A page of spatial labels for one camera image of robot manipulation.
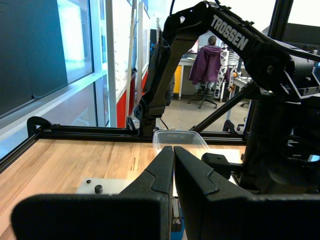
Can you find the white desk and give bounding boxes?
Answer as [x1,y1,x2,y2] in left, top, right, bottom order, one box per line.
[178,57,201,101]

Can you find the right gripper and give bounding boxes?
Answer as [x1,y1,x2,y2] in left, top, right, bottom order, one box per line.
[201,99,320,195]

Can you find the black office chair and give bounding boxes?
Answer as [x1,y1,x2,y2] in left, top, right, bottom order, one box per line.
[187,82,218,110]

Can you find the yellow cabinet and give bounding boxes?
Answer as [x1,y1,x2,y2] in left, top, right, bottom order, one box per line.
[174,64,182,95]

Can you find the black table frame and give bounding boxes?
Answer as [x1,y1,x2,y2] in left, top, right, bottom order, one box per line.
[0,0,295,175]

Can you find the grey window frame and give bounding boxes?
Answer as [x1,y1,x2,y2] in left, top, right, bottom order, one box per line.
[0,0,118,161]

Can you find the white board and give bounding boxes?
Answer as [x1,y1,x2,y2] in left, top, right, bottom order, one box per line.
[74,176,241,201]

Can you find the person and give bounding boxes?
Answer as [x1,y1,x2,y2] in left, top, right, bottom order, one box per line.
[187,35,232,91]

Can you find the white lattice stand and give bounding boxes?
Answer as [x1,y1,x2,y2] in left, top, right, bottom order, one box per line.
[216,47,238,101]

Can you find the clear plastic tub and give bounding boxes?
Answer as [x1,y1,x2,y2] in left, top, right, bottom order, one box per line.
[152,129,211,161]

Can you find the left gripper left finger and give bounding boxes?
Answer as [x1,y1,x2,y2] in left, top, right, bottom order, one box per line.
[11,146,175,240]

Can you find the blue connector holder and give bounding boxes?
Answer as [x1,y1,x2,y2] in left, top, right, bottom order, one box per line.
[169,217,187,240]

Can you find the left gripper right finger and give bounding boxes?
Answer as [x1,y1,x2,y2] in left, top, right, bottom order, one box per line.
[174,146,320,240]

